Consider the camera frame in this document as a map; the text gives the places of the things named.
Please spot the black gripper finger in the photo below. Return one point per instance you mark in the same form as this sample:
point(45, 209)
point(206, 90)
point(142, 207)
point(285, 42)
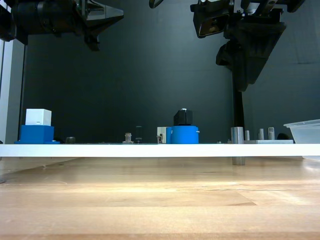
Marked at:
point(112, 11)
point(100, 24)
point(240, 80)
point(260, 42)

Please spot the steel 16mm cylinder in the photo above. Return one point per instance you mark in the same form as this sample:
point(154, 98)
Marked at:
point(237, 135)

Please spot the white taskboard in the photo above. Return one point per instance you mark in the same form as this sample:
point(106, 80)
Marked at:
point(160, 150)

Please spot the steel peg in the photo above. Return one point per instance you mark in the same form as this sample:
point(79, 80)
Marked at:
point(271, 133)
point(247, 135)
point(261, 134)

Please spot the black D-sub connector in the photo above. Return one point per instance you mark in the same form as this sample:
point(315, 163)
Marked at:
point(183, 117)

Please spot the grey metal plate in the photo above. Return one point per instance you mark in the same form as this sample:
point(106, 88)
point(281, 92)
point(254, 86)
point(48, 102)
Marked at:
point(270, 141)

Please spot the clear plastic tub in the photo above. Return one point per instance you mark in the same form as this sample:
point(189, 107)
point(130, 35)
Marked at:
point(307, 132)

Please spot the white cube block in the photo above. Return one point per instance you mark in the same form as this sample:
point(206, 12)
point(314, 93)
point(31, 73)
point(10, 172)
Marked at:
point(37, 117)

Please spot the beige connector housing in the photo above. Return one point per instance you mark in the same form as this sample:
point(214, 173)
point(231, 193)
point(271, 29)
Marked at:
point(162, 135)

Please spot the black round knob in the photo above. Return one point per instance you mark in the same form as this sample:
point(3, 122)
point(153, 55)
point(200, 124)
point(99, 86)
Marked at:
point(70, 140)

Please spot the small black connector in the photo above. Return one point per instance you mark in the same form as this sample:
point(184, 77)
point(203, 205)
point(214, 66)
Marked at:
point(139, 133)

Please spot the black metal frame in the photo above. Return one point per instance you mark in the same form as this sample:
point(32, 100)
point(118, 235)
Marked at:
point(238, 110)

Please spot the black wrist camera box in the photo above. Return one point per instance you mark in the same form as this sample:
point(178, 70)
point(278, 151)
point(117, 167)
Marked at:
point(212, 25)

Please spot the blue round connector mount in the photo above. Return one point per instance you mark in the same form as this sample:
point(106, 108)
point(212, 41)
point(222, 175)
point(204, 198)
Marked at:
point(185, 136)

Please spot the blue square mount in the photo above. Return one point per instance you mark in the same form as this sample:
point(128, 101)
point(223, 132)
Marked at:
point(36, 135)

